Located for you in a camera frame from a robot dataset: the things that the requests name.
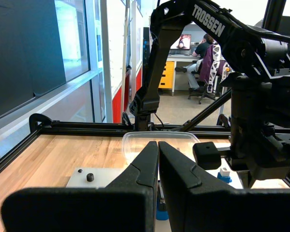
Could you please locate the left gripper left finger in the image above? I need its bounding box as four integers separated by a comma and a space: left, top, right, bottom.
1, 141, 159, 232

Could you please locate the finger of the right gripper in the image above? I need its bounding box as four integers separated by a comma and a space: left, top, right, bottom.
238, 168, 259, 190

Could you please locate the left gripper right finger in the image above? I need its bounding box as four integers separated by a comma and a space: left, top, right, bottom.
159, 141, 290, 232

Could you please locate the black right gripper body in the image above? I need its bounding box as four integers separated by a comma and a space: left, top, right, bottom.
192, 74, 290, 181

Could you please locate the small blue and white connector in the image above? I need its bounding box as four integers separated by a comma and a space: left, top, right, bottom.
217, 166, 233, 184

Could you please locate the white board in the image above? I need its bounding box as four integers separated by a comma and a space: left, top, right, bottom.
65, 157, 290, 232

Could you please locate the blue and black D-sub connector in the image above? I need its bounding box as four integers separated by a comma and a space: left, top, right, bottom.
156, 180, 170, 221

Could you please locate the clear plastic tub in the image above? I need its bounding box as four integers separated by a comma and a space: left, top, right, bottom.
121, 131, 202, 166

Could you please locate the purple jacket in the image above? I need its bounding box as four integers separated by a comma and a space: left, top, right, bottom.
199, 44, 230, 85

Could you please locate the white mesh office chair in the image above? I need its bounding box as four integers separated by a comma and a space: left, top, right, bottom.
188, 44, 231, 105

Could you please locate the person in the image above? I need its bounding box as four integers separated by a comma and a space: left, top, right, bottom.
175, 33, 217, 92

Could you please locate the white desk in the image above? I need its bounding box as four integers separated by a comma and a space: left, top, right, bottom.
166, 53, 201, 97

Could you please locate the yellow drawer cabinet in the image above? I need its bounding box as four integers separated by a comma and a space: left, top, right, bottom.
158, 60, 175, 89

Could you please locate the monitor with bright picture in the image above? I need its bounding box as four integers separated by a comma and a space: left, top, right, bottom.
170, 33, 192, 51

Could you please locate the black metal frame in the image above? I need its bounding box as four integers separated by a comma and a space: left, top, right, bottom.
0, 0, 290, 189

